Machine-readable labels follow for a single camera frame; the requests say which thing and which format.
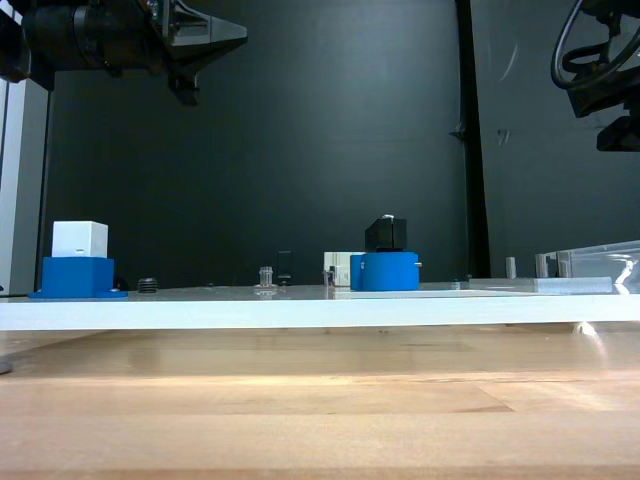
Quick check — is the clear plastic tub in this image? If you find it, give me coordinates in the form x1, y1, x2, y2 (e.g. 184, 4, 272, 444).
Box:
552, 239, 640, 371

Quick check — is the white cube plug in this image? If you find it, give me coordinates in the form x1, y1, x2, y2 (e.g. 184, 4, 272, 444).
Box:
52, 220, 110, 260

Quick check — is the blue square socket base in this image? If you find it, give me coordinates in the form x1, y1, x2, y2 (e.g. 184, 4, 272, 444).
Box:
27, 256, 130, 300

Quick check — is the pale rectangular connector housing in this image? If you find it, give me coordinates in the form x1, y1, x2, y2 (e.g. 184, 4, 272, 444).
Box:
322, 251, 354, 290

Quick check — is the black block in holder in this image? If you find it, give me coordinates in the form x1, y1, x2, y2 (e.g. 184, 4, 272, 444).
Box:
364, 213, 407, 253

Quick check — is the blue round holder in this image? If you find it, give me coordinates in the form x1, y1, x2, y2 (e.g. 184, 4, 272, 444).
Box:
349, 251, 422, 292

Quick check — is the white square board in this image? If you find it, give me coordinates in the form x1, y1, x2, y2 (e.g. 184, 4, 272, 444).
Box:
0, 287, 640, 334

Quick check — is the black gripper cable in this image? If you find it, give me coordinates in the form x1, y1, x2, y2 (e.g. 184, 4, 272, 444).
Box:
551, 0, 640, 94

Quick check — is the black wall pillar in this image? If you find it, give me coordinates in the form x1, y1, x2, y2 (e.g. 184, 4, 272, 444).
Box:
449, 0, 492, 280

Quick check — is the grey metal plate with bracket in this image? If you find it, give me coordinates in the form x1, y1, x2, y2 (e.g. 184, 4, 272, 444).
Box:
452, 252, 612, 295

